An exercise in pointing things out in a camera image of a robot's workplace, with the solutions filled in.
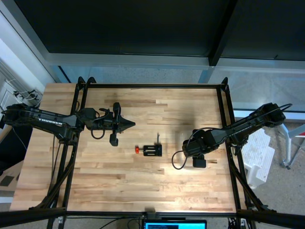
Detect black table-level camera box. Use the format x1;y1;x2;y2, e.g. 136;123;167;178
145;207;160;219

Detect grey metal chair legs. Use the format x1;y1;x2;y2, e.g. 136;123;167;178
270;118;305;170

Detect white foam block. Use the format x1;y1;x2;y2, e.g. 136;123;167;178
240;130;276;190

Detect laptop screen with blue edge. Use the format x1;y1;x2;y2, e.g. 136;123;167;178
142;219;207;229

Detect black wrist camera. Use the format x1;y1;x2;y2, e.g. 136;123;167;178
182;140;193;157

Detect red and white object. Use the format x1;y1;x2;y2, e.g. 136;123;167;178
294;123;305;139

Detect brown cardboard box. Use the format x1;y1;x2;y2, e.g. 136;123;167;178
0;159;24;191

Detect black metal frame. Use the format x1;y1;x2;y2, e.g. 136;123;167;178
0;76;305;229

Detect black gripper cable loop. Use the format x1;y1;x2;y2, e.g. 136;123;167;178
172;127;215;170
90;107;112;140

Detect clear plastic tub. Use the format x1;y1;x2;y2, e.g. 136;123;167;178
175;130;208;171

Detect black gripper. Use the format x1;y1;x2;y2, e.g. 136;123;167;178
94;102;136;147
192;140;212;167

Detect black room pillar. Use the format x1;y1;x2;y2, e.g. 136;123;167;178
208;0;239;67

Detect white cable bundle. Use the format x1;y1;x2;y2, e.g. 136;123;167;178
13;89;40;101

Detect black vise with orange knob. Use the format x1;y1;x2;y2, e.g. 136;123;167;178
135;144;163;157

